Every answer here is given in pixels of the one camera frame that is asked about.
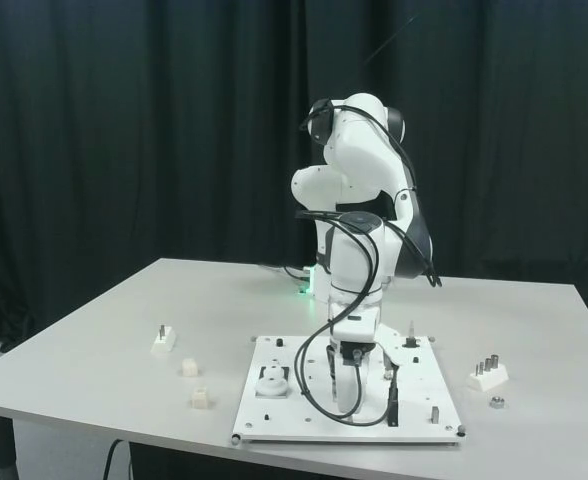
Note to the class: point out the white task board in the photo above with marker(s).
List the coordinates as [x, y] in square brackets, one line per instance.
[284, 415]

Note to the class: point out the large metal round peg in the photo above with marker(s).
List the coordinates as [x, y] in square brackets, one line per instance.
[496, 361]

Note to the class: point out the black curtain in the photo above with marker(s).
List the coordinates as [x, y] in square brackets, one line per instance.
[124, 125]

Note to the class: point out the medium metal round peg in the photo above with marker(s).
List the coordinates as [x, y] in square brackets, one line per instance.
[488, 364]

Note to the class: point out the metal BNC plug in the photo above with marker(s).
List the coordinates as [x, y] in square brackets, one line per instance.
[388, 373]

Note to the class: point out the white square peg holder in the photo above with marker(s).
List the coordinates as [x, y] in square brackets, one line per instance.
[164, 346]

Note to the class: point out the white round peg holder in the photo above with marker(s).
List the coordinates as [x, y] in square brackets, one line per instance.
[489, 382]

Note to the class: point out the metal bolt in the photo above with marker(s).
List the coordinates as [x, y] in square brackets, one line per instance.
[411, 332]

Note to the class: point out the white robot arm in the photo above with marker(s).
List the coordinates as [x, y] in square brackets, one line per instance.
[364, 150]

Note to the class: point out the metal hex nut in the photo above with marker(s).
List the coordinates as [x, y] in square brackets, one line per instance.
[497, 401]

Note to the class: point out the white plug holder cube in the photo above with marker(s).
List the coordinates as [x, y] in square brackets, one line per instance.
[189, 366]
[200, 400]

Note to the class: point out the medium metal square peg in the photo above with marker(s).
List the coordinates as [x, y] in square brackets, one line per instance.
[161, 332]

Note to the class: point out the small metal round peg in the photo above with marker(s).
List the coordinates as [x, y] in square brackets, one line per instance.
[483, 367]

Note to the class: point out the white large gear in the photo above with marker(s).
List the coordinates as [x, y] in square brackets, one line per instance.
[272, 389]

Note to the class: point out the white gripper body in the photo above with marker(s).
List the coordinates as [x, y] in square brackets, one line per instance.
[346, 390]

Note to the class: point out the white small gear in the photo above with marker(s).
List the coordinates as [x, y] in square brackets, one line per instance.
[276, 373]

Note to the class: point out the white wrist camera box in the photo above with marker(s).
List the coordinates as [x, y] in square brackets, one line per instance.
[391, 350]

